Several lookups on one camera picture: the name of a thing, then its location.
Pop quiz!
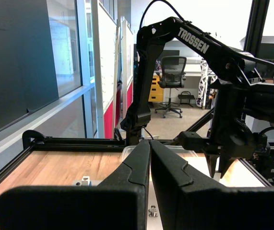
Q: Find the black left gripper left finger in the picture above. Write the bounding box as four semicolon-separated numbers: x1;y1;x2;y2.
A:
0;139;151;230

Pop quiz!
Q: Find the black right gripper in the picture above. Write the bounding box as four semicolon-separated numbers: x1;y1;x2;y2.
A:
179;118;257;179

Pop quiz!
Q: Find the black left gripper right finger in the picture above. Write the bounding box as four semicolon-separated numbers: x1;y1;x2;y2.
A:
150;140;274;230

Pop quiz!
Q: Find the small blue white socket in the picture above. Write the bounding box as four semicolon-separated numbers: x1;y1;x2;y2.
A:
81;175;93;186

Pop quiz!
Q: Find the clear plastic tub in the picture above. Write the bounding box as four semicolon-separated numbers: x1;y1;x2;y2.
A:
122;145;208;164

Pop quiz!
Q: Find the small metal clamp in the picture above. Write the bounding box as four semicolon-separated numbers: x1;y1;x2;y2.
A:
148;204;159;218

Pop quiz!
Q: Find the black footrest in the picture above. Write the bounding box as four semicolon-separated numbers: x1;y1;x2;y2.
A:
177;91;197;107

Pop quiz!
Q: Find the white lattice stand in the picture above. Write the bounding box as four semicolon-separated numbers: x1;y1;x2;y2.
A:
198;57;215;107

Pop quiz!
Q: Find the yellow drawer cabinet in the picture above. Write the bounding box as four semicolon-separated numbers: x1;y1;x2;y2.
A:
148;75;167;103

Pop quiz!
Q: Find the black office chair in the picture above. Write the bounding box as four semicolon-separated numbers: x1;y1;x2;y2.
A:
155;56;188;119

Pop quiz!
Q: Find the white red partition panel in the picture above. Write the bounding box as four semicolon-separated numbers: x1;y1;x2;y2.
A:
121;19;135;120
91;0;122;139

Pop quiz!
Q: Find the black aluminium frame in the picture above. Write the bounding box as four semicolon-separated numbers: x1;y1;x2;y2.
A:
0;0;274;199

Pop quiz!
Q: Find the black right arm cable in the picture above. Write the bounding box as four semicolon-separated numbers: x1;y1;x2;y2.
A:
139;0;274;75

